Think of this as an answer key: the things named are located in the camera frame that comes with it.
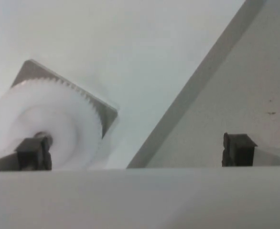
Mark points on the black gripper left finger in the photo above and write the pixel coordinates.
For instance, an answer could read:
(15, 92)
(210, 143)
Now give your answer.
(32, 152)

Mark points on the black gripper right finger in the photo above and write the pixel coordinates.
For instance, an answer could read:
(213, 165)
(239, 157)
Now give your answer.
(238, 152)

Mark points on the white large gear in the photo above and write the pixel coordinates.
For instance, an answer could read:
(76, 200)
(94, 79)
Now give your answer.
(46, 112)

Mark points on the white task board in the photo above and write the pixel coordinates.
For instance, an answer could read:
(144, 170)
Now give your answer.
(121, 47)

